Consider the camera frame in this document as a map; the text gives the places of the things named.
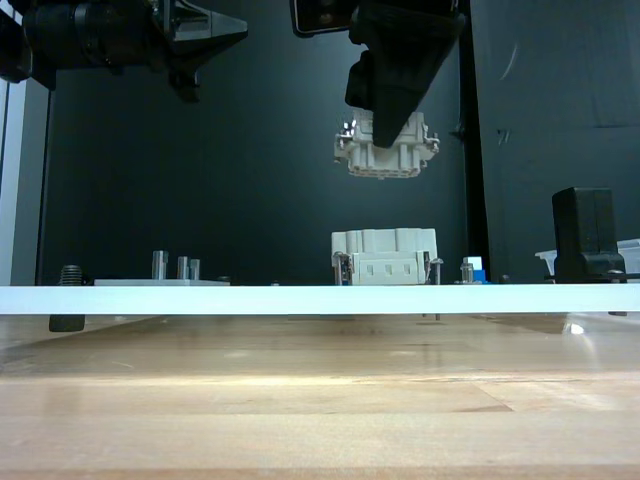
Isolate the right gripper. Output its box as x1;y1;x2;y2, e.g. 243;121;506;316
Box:
344;0;467;149

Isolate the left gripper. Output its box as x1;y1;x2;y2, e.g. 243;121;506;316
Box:
147;0;215;104

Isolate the beige connector top half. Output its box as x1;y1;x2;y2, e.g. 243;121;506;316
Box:
333;110;442;179

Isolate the beige many-pin connector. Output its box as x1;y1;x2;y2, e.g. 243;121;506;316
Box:
330;227;446;288

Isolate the clear plastic container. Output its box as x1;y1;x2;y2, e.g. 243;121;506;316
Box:
533;238;640;277

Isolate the small blue socket block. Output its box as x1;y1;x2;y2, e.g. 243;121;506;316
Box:
461;255;487;286

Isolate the grey metal plate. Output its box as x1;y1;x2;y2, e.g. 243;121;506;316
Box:
93;278;232;288

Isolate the black block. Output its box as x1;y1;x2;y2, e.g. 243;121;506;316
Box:
550;186;629;284

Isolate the white task board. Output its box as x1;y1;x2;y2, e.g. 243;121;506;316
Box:
0;284;640;317

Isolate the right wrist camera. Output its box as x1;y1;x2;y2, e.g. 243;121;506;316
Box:
289;0;358;38

